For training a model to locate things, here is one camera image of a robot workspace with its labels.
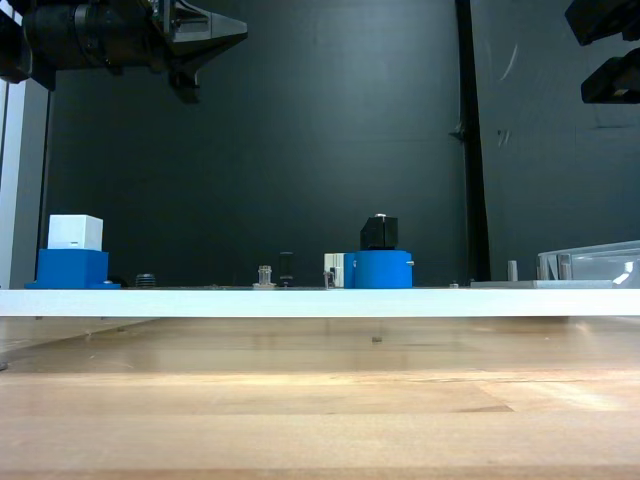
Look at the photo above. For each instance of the clear plastic tub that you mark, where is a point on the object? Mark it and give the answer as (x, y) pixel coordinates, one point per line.
(590, 265)

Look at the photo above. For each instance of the beige connector housing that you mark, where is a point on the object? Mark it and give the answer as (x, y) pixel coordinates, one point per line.
(336, 267)

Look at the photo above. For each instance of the small clear connector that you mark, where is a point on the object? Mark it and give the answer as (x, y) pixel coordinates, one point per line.
(265, 277)

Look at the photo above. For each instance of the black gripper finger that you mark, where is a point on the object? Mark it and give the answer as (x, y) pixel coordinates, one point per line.
(205, 52)
(225, 29)

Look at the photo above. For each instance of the blue square mount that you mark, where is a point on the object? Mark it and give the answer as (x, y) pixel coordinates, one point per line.
(70, 270)

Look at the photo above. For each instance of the white taskboard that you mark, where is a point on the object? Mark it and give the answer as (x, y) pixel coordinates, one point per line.
(320, 302)

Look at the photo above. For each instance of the grey peg holder plate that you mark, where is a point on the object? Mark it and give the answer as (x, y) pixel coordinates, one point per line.
(530, 284)

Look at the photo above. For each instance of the black ribbed knob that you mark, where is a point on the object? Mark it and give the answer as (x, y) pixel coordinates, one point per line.
(146, 281)

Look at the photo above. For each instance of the black socket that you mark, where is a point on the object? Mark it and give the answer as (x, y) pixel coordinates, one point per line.
(287, 267)

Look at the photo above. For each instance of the black table frame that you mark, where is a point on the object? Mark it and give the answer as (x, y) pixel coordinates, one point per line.
(472, 150)

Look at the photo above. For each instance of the white square block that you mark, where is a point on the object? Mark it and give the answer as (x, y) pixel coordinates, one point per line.
(75, 232)

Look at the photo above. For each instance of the small grey peg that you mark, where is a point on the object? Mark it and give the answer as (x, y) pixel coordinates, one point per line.
(512, 272)

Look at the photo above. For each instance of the blue round mount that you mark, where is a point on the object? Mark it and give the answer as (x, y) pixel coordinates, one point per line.
(382, 270)

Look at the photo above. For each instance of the black clamp block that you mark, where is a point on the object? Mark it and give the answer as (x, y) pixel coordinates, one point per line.
(377, 235)

